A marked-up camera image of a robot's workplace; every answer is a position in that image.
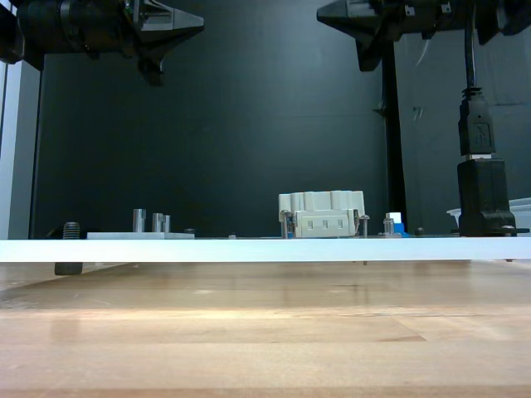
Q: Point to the clear plastic tub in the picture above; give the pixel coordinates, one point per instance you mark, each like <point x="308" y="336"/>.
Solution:
<point x="520" y="211"/>

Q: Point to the black wall post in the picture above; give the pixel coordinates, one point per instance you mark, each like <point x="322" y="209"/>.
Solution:
<point x="392" y="145"/>

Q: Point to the black standoff screw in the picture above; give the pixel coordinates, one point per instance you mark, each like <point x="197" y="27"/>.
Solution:
<point x="71" y="231"/>

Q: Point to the small silver socket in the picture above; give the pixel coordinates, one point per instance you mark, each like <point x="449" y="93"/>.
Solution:
<point x="388" y="227"/>

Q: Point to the blue connector clamp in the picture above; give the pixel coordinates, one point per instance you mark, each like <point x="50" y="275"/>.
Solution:
<point x="292" y="234"/>

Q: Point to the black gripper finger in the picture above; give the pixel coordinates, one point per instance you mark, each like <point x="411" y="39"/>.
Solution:
<point x="357" y="10"/>
<point x="361" y="28"/>
<point x="162" y="39"/>
<point x="166" y="20"/>

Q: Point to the grey metal plate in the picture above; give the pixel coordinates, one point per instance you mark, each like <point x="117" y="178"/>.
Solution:
<point x="124" y="236"/>

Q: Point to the beige multi-pin connector housing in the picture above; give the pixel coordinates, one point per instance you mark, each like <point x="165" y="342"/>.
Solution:
<point x="323" y="201"/>

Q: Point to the white plastic taskboard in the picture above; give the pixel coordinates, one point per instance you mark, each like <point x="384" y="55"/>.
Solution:
<point x="265" y="250"/>

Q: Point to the silver metal peg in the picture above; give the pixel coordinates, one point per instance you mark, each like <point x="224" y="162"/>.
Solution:
<point x="167" y="224"/>
<point x="139" y="219"/>
<point x="157" y="224"/>

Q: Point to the black USB socket mount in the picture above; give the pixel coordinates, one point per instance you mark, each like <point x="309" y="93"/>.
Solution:
<point x="483" y="190"/>

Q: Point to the small blue and white connector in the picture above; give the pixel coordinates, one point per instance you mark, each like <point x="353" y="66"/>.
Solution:
<point x="398" y="229"/>

